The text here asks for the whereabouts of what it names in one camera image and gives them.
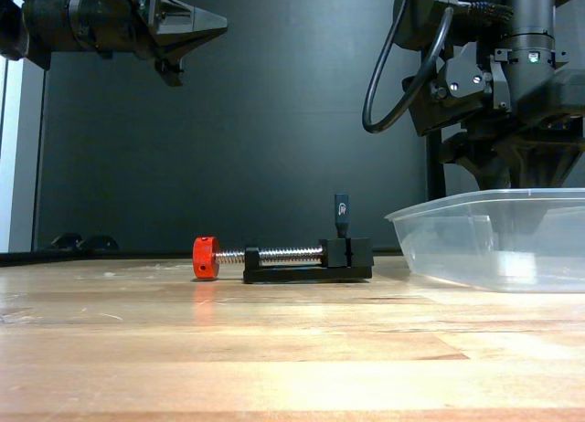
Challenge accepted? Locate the dark USB-C socket with cable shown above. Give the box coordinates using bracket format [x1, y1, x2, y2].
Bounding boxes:
[332, 192, 352, 238]

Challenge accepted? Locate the black clamp with orange knob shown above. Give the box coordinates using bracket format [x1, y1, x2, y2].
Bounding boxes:
[191, 236, 374, 285]

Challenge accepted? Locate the small white block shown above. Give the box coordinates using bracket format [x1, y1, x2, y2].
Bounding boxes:
[495, 250, 538, 284]

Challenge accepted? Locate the clear plastic tub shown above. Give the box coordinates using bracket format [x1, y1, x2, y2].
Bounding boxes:
[383, 187, 585, 295]

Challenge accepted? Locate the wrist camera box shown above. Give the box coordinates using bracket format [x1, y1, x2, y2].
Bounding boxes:
[401, 45, 497, 138]

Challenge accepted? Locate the arm wrist cable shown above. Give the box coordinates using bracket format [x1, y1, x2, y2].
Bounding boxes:
[362, 0, 456, 135]

